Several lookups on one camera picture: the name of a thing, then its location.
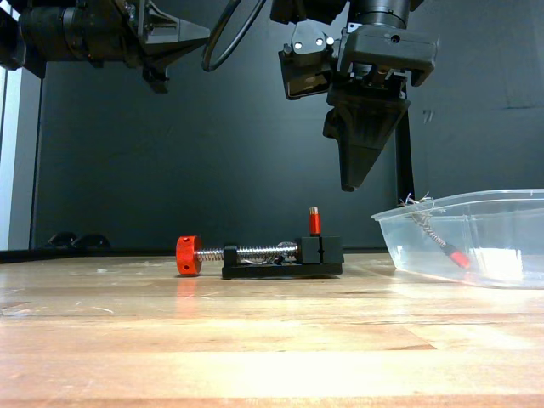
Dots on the clear plastic tub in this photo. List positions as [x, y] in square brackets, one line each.
[501, 221]

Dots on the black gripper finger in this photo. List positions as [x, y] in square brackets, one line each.
[170, 36]
[330, 125]
[365, 132]

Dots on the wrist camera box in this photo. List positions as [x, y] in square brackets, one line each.
[306, 72]

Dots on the black clamp hub red knob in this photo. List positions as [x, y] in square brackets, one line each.
[319, 255]

